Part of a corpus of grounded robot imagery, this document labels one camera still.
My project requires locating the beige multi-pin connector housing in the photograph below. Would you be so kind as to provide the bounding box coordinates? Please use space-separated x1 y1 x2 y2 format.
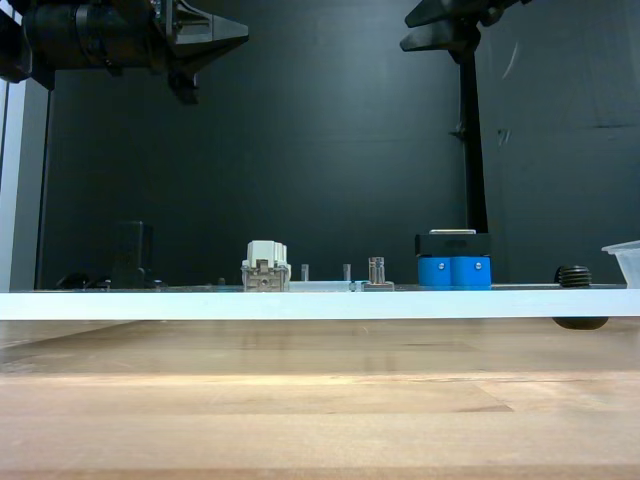
240 239 292 294

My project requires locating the white taskboard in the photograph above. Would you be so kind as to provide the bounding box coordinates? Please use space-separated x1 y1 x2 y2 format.
0 285 640 321

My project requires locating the blue black D-sub socket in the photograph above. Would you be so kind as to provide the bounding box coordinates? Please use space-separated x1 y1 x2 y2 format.
414 228 494 290

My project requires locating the small metal stud socket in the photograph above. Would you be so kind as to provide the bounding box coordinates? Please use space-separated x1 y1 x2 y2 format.
360 255 396 292

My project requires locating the silver mounting block with posts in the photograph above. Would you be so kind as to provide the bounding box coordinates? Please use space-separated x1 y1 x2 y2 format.
289 263 357 294

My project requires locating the black threaded knob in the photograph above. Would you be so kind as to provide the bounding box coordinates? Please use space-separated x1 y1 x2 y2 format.
553 264 592 290

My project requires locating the clear plastic tub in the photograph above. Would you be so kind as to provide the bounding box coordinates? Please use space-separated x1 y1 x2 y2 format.
601 239 640 289

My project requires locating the black rubber board foot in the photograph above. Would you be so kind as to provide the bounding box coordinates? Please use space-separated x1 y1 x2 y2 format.
551 316 611 331

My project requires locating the black vertical wall post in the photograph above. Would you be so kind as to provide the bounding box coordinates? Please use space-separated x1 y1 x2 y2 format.
448 47 490 236

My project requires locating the black plastic bracket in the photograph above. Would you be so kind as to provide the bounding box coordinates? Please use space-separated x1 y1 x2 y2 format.
110 219 156 290

